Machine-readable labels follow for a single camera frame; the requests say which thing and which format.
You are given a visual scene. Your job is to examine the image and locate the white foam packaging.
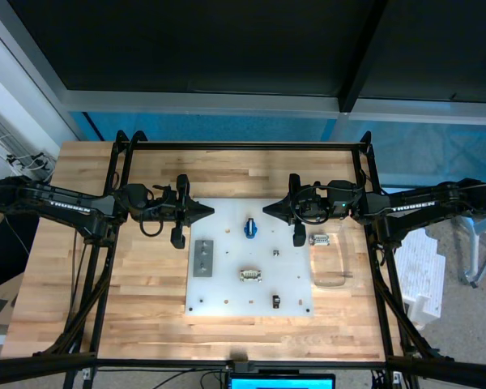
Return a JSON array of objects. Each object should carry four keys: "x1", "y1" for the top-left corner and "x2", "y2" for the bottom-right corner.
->
[{"x1": 392, "y1": 226, "x2": 447, "y2": 331}]

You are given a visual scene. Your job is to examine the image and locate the laptop with blue screen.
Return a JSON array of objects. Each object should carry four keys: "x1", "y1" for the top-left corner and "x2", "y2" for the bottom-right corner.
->
[{"x1": 225, "y1": 372, "x2": 336, "y2": 389}]

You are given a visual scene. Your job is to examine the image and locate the beige connector base socket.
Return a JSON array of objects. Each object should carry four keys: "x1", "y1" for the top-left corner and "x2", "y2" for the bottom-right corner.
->
[{"x1": 239, "y1": 268, "x2": 263, "y2": 284}]

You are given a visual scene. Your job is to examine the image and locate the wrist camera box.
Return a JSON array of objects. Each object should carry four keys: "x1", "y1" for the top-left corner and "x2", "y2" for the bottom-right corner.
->
[
  {"x1": 153, "y1": 184, "x2": 179, "y2": 207},
  {"x1": 299, "y1": 182, "x2": 325, "y2": 207}
]

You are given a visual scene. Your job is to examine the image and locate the black table-level camera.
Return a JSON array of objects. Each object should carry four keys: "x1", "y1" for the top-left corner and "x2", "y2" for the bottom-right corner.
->
[{"x1": 229, "y1": 351, "x2": 255, "y2": 374}]

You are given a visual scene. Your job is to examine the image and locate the white taskboard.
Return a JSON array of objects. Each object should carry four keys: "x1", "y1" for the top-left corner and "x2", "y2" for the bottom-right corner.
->
[{"x1": 185, "y1": 197, "x2": 316, "y2": 316}]

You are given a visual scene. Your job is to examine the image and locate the cardboard box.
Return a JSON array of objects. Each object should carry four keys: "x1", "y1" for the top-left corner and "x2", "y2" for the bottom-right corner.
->
[{"x1": 0, "y1": 271, "x2": 25, "y2": 325}]

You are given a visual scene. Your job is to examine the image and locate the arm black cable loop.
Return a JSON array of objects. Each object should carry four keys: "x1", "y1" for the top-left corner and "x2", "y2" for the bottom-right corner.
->
[
  {"x1": 139, "y1": 196, "x2": 166, "y2": 238},
  {"x1": 290, "y1": 185, "x2": 330, "y2": 224}
]

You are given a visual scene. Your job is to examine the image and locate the blue connector mount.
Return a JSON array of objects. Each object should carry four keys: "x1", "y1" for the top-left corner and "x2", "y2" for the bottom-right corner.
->
[{"x1": 241, "y1": 217, "x2": 259, "y2": 241}]

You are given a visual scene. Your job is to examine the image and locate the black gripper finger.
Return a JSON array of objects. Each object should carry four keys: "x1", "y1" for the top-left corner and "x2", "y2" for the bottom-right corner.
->
[
  {"x1": 262, "y1": 210, "x2": 291, "y2": 225},
  {"x1": 262, "y1": 195, "x2": 291, "y2": 212},
  {"x1": 188, "y1": 197, "x2": 215, "y2": 212},
  {"x1": 188, "y1": 210, "x2": 215, "y2": 226}
]

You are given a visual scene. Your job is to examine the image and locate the grey metal stand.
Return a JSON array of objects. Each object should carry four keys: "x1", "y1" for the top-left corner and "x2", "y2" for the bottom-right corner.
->
[{"x1": 449, "y1": 212, "x2": 486, "y2": 289}]

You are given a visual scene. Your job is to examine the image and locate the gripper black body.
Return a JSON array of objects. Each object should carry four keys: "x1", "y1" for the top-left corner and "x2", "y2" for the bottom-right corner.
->
[
  {"x1": 157, "y1": 173, "x2": 192, "y2": 250},
  {"x1": 287, "y1": 173, "x2": 325, "y2": 248}
]

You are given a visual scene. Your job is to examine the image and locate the grey metal plate with pegs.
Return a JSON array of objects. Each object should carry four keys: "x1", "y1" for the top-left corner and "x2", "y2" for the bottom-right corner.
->
[{"x1": 192, "y1": 238, "x2": 215, "y2": 279}]

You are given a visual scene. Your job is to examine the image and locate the black aluminium frame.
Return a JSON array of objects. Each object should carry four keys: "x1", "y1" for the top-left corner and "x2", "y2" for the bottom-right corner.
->
[{"x1": 0, "y1": 129, "x2": 486, "y2": 389}]

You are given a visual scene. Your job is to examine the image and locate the clear plastic tub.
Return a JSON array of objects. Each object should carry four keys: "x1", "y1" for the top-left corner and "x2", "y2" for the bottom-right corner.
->
[{"x1": 307, "y1": 224, "x2": 356, "y2": 290}]

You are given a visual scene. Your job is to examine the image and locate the plugs with white cables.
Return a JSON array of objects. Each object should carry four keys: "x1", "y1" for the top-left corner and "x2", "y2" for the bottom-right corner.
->
[{"x1": 6, "y1": 152, "x2": 56, "y2": 173}]

